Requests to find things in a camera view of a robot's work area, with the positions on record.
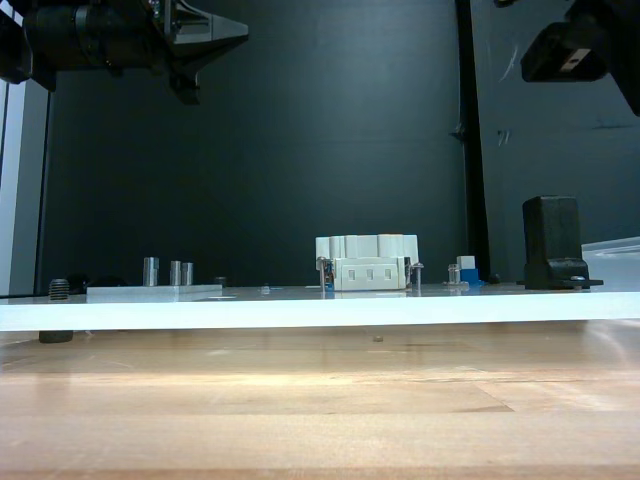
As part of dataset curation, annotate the aluminium bar holder plate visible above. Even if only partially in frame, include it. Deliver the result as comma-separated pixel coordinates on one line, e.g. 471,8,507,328
86,283,224,303

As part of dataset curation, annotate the white taskboard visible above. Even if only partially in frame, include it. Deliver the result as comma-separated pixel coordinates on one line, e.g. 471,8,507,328
0,285,640,334

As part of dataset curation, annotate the tall black clamp block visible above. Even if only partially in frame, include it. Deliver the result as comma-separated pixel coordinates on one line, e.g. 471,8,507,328
516,195,605,292

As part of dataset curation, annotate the clear plastic tub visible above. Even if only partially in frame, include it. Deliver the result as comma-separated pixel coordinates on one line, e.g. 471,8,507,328
579,235,640,294

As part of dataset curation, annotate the blue and white connector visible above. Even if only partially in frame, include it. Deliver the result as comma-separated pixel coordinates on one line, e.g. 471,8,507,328
456,254,485,296

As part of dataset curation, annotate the white connector housing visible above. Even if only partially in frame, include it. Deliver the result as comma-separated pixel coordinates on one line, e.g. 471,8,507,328
315,233,419,262

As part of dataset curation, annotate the beige three-window connector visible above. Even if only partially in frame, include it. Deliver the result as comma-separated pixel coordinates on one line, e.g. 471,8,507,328
332,256,408,293

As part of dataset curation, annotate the black frame post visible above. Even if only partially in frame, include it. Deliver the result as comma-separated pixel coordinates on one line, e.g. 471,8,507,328
449,0,494,282

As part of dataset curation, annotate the grey frame upright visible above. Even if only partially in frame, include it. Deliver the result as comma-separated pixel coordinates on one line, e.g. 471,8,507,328
0,79,37,297

